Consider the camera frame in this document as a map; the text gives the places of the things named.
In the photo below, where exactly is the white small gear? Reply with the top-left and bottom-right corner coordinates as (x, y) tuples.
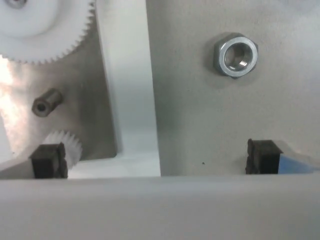
(45, 129), (84, 171)

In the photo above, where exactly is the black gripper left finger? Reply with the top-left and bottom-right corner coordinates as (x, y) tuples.
(0, 141), (69, 180)

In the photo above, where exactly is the white task board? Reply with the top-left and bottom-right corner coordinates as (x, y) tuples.
(0, 0), (162, 180)

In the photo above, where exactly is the white large gear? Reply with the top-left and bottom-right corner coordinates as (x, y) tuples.
(0, 0), (97, 67)

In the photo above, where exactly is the metal hex nut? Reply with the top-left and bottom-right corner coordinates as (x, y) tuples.
(212, 31), (259, 81)

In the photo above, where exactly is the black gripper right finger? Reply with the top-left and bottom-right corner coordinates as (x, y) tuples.
(246, 138), (320, 176)

